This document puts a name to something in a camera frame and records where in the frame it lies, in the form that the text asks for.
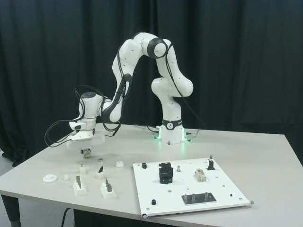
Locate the dark grey table leg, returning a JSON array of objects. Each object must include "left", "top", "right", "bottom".
[{"left": 1, "top": 194, "right": 20, "bottom": 227}]

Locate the black cabinet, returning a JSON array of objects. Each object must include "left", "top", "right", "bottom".
[{"left": 72, "top": 208, "right": 143, "bottom": 227}]

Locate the black base cable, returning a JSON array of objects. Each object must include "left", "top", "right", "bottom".
[
  {"left": 186, "top": 128, "right": 202, "bottom": 140},
  {"left": 134, "top": 124, "right": 162, "bottom": 133}
]

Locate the white square peg holder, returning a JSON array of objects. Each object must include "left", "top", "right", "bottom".
[{"left": 99, "top": 183, "right": 118, "bottom": 200}]

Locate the black D-SUB plug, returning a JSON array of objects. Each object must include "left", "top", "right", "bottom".
[{"left": 158, "top": 162, "right": 175, "bottom": 185}]

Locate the white large gear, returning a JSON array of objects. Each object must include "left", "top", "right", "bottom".
[{"left": 42, "top": 174, "right": 58, "bottom": 184}]

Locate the black floor cable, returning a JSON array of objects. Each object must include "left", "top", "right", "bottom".
[{"left": 62, "top": 207, "right": 73, "bottom": 227}]

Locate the black curtain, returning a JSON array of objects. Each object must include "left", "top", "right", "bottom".
[{"left": 0, "top": 0, "right": 303, "bottom": 166}]

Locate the flat white mounting plate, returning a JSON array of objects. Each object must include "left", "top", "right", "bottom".
[{"left": 70, "top": 131, "right": 94, "bottom": 142}]

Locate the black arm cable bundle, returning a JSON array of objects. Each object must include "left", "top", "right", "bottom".
[{"left": 45, "top": 40, "right": 202, "bottom": 149}]

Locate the white task board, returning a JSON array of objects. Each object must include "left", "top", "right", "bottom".
[{"left": 132, "top": 155, "right": 254, "bottom": 218}]

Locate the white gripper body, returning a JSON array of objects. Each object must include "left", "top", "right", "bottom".
[{"left": 67, "top": 135, "right": 105, "bottom": 149}]

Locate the white round peg holder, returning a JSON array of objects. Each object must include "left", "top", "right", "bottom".
[{"left": 71, "top": 181, "right": 89, "bottom": 197}]

